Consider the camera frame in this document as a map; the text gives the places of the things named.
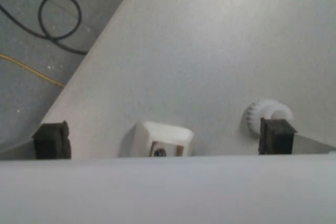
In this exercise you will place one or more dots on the white gear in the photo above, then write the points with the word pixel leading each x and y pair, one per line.
pixel 262 112

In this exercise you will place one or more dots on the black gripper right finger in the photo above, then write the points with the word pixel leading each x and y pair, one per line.
pixel 277 140

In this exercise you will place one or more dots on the white plug holder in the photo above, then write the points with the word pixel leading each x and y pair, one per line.
pixel 162 132

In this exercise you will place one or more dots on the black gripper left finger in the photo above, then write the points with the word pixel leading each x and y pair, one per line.
pixel 48 142

